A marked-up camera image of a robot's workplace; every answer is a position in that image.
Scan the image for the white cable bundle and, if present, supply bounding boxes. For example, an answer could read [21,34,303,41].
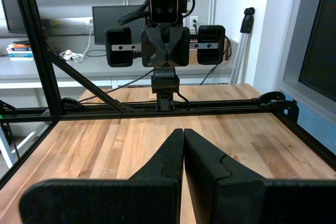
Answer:
[59,29,93,63]

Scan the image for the black metal frame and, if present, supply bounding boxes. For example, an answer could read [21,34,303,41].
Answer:
[0,0,336,190]

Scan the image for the blue book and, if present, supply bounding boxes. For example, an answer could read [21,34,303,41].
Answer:
[7,52,34,58]

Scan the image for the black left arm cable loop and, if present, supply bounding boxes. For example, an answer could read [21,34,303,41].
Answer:
[118,4,148,25]

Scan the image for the grey desk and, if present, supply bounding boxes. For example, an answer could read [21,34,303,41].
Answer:
[0,34,238,90]

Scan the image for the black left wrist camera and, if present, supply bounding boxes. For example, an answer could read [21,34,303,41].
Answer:
[149,0,182,25]

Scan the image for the black and silver tripod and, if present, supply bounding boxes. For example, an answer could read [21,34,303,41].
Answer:
[233,7,257,85]

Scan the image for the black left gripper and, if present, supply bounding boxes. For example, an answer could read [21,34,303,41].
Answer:
[104,25,226,67]

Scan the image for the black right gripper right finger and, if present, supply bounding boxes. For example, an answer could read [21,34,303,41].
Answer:
[183,129,336,224]

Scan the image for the white book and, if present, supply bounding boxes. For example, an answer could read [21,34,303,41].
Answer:
[6,47,34,53]

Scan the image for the black computer monitor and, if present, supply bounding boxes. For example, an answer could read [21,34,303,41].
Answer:
[91,5,148,46]
[0,0,26,35]

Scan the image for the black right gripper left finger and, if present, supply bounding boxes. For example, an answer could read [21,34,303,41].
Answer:
[19,129,184,224]

